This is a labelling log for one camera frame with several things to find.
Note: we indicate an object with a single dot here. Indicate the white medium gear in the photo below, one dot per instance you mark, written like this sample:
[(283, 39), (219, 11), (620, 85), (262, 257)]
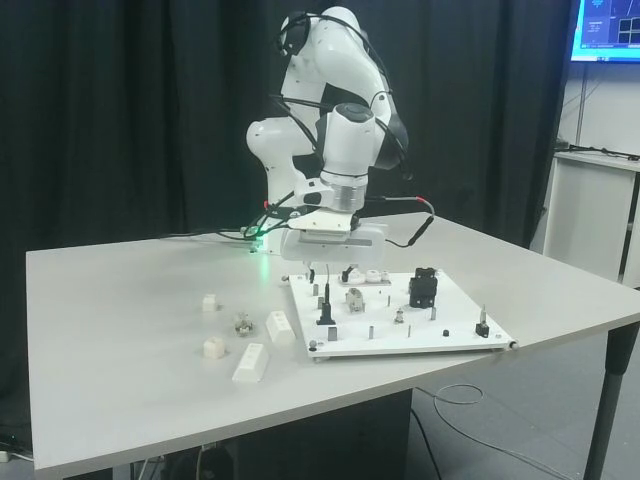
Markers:
[(373, 276)]

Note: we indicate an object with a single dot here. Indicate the white cabinet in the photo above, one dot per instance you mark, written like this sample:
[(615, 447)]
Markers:
[(590, 215)]

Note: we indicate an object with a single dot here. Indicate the black curtain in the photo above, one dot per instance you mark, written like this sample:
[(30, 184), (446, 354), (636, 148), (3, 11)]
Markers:
[(125, 125)]

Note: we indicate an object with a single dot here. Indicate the grey waterproof plug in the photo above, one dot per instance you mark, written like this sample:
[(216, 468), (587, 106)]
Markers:
[(245, 323)]

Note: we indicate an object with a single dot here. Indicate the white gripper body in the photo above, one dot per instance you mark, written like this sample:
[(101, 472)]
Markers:
[(332, 252)]

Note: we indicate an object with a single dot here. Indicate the black table leg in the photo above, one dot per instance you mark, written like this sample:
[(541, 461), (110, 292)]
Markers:
[(612, 400)]

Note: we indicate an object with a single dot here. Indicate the white small gear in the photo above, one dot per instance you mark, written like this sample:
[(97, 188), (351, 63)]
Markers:
[(386, 277)]

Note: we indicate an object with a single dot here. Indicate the black USB plug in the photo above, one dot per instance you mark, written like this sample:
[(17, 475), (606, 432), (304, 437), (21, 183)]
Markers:
[(325, 312)]

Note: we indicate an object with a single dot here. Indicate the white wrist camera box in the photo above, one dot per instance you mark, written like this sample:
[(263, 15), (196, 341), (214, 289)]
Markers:
[(310, 192)]

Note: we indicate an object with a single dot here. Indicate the white large gear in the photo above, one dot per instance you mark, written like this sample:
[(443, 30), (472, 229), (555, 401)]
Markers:
[(355, 277)]

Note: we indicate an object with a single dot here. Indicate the blue screen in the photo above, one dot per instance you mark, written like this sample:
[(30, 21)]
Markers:
[(607, 30)]

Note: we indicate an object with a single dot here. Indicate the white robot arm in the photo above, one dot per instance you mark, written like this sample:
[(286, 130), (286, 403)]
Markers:
[(330, 125)]

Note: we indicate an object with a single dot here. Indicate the white task board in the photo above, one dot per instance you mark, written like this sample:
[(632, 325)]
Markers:
[(400, 340)]

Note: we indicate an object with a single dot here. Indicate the black box under table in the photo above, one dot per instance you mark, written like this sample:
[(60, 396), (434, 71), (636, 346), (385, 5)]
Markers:
[(325, 440)]

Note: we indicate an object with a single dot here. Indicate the long white peg holder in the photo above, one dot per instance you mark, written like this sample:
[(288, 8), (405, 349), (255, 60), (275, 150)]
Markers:
[(250, 364), (281, 329)]

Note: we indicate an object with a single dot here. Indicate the metal BNC plug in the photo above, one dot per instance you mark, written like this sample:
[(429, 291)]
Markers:
[(399, 316)]

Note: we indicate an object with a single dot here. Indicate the black D-SUB plug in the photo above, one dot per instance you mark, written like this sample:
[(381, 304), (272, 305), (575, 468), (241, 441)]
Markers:
[(423, 290)]

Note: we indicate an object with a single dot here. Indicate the metal square peg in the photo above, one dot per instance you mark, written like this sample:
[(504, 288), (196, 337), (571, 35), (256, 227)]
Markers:
[(332, 334)]

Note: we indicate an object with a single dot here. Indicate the small white plug holder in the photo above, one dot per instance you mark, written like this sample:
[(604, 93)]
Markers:
[(214, 350), (210, 303)]

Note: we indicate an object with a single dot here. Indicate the black plug with metal pin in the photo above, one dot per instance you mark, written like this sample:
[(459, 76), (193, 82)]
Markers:
[(482, 329)]

